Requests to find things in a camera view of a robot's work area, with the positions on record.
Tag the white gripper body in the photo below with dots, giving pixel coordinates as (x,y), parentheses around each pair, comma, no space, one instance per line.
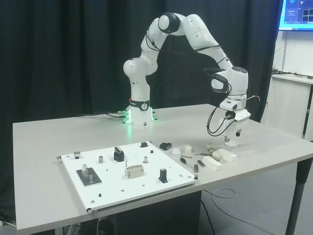
(242,115)

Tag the white small gear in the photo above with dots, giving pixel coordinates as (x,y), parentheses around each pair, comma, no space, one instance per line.
(84,168)

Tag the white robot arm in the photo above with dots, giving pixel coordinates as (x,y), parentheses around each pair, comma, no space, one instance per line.
(144,80)

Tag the white medium gear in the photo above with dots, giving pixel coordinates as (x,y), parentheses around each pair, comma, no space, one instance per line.
(176,151)

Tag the white peg holder block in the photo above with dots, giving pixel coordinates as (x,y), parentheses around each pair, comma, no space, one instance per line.
(227,154)
(212,164)

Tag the beige waterproof plug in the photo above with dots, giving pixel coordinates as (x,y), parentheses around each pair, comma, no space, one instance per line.
(210,147)

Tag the thin metal key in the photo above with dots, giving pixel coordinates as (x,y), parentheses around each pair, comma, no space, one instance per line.
(201,154)

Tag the small black block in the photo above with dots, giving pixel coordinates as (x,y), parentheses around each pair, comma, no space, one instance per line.
(201,163)

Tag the small white holder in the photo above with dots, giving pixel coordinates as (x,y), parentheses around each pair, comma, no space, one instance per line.
(187,149)

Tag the metal square peg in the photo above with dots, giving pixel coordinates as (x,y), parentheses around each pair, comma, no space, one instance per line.
(196,168)

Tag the metal round peg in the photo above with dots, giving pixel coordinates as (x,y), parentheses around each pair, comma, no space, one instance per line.
(186,155)

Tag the white cabinet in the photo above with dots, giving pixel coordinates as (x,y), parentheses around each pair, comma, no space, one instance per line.
(286,105)

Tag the black plug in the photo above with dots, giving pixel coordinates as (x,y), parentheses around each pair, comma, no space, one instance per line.
(165,145)

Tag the dark table leg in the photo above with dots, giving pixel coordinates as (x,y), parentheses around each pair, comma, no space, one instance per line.
(300,200)

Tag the blue screen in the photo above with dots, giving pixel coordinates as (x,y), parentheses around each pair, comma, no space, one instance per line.
(296,14)

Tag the black curtain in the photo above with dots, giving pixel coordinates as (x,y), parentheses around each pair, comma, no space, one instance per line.
(61,61)

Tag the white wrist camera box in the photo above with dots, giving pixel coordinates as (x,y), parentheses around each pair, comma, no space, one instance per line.
(228,104)

